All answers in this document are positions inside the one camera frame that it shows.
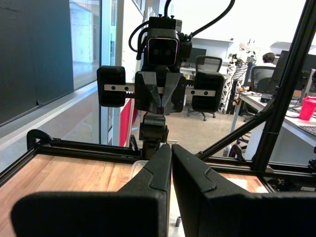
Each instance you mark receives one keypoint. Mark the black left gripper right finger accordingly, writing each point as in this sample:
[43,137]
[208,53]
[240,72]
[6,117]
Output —
[247,214]

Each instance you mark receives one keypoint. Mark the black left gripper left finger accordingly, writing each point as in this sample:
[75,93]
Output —
[98,212]

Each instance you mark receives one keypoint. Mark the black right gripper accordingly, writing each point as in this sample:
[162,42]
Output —
[111,75]

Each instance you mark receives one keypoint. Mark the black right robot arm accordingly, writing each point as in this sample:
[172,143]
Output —
[153,132]

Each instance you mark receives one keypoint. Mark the white taskboard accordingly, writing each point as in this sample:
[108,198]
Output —
[173,209]

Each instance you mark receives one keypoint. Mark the red partition panel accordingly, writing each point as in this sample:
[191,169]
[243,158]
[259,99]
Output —
[126,123]

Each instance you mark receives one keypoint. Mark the black computer monitor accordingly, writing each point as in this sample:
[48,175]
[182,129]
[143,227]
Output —
[304,80]
[197,55]

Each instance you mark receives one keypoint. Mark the clear plastic tub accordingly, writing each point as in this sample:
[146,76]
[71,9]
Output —
[137,170]

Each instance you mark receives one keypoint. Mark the white office desk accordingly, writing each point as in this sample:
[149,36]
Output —
[296,153]

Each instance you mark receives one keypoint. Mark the black mesh office chair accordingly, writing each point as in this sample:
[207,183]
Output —
[263,79]

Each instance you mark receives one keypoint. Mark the black keyboard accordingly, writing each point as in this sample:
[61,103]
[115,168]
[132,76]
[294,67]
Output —
[308,130]

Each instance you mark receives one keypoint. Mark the person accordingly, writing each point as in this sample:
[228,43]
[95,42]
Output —
[268,58]

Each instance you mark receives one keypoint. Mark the red plastic container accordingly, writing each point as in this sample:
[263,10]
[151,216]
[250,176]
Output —
[307,109]

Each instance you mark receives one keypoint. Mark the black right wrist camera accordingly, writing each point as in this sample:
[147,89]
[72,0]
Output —
[163,48]

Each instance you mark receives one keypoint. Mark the small dark grey post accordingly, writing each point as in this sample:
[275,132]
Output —
[178,221]

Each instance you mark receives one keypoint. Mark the black aluminium frame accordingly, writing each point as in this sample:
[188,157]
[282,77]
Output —
[282,98]

